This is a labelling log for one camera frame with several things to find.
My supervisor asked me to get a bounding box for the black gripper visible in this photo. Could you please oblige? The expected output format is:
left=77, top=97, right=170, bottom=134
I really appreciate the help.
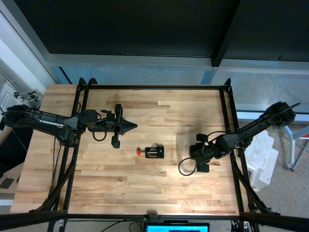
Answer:
left=106, top=103, right=139, bottom=149
left=195, top=133, right=216, bottom=173

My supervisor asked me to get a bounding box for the clear plastic tub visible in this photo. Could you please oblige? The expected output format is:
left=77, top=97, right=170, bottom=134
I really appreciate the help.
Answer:
left=178, top=142, right=206, bottom=175

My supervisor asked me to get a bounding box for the black vise with red knob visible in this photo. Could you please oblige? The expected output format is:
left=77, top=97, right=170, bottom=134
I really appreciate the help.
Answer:
left=137, top=144, right=165, bottom=160

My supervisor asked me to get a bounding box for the blue-lit screen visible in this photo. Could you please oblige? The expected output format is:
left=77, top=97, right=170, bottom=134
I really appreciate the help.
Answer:
left=144, top=222, right=210, bottom=232

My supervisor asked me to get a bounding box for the cardboard box with black patches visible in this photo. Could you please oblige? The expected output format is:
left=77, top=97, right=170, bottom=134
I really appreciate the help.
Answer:
left=0, top=162, right=25, bottom=194

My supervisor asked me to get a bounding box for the black arm wrist cable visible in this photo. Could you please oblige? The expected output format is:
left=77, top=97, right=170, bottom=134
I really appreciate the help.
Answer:
left=204, top=130, right=230, bottom=147

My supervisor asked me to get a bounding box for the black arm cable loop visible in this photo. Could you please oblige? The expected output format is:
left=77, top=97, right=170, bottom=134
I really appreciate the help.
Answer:
left=178, top=156, right=202, bottom=176
left=92, top=129, right=109, bottom=142

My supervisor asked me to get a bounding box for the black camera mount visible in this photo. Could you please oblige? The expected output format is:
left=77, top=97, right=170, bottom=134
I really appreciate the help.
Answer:
left=147, top=212, right=162, bottom=223

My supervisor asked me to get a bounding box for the grey metal chair frame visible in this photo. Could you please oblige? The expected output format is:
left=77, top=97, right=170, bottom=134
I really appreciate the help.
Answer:
left=280, top=120, right=309, bottom=173

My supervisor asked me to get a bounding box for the tangle of black white cables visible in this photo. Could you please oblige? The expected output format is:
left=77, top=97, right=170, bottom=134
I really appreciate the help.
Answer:
left=13, top=90, right=41, bottom=102

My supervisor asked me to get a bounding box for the black arm shoulder cable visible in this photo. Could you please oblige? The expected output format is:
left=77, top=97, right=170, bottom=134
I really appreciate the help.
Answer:
left=275, top=102, right=301, bottom=114

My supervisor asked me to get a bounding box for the black metal frame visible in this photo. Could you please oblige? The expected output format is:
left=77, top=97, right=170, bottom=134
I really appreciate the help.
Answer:
left=0, top=77, right=309, bottom=232

